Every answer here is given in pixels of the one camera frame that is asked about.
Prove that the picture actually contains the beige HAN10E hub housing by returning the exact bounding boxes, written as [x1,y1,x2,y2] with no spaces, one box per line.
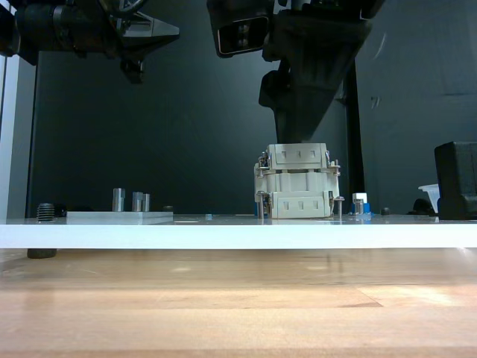
[253,169,346,222]

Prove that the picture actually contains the silver metal post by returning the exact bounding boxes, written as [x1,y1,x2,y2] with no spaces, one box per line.
[131,191,151,213]
[112,187,127,213]

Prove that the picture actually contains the black backdrop post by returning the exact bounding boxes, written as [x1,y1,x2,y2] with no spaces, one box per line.
[335,55,367,216]

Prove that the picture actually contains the clear plastic tub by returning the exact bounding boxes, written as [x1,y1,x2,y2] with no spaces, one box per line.
[417,183,440,216]

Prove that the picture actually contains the black plastic connector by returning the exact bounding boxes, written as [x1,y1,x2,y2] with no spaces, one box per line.
[433,140,477,221]

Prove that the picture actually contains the grey aluminium plate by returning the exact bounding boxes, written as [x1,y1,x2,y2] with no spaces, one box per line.
[66,210,174,225]

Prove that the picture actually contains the silver backdrop frame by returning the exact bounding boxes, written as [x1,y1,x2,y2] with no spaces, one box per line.
[5,51,39,219]

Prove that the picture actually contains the blue and white small fixture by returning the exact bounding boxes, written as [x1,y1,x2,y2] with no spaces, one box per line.
[349,192,373,217]

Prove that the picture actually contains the black metal rig frame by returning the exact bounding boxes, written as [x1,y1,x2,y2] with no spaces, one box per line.
[54,198,435,216]

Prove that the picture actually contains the beige HAN10E connector insert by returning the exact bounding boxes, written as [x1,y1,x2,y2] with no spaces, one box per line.
[259,142,342,177]

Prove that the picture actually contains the white base board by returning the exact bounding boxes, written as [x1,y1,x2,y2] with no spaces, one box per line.
[0,213,477,250]

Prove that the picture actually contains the black board foot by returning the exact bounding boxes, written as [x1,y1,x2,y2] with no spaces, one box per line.
[26,248,57,260]

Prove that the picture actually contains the black threaded set screw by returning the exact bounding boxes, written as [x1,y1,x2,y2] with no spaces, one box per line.
[36,202,55,224]

